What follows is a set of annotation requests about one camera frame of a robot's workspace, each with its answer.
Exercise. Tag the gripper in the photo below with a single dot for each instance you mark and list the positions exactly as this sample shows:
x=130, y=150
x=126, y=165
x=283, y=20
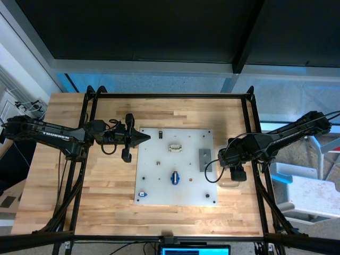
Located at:
x=128, y=138
x=233, y=159

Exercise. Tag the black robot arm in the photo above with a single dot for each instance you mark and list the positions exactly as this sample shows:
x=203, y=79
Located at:
x=279, y=138
x=55, y=135

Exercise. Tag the white taskboard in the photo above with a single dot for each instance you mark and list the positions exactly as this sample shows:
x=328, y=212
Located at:
x=159, y=194

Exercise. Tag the clear plastic tub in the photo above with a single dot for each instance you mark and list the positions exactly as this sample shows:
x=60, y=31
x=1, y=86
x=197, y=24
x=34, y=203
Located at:
x=225, y=185

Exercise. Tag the grey metal block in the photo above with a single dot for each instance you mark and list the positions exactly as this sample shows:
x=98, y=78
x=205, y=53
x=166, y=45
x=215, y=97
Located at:
x=202, y=158

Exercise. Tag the beige connector housing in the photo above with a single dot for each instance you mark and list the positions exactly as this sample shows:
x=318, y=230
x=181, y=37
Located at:
x=175, y=148

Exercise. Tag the small blue holder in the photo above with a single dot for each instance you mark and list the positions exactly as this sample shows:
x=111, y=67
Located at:
x=139, y=194

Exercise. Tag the blue round holder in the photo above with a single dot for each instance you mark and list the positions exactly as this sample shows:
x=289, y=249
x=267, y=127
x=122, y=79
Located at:
x=179, y=180

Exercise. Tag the white metal stand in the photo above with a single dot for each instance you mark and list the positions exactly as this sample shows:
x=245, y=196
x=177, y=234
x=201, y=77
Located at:
x=320, y=164

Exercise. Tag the white speckled stool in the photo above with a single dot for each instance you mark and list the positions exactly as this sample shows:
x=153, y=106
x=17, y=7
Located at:
x=313, y=196

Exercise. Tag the laptop screen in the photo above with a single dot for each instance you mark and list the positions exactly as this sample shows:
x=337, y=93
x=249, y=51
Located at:
x=194, y=251

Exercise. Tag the cardboard box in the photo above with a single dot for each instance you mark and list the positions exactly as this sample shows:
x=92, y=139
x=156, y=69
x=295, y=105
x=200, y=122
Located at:
x=13, y=190

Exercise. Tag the black metal frame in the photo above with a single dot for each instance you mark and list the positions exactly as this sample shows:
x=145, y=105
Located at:
x=170, y=95

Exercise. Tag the grey metal wall rail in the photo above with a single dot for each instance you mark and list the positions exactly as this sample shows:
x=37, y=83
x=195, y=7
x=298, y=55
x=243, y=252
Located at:
x=159, y=66

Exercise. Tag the black wall post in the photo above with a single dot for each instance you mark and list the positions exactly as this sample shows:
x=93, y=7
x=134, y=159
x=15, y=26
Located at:
x=247, y=40

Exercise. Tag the grey metal wall post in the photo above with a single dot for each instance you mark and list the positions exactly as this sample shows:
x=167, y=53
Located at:
x=33, y=40

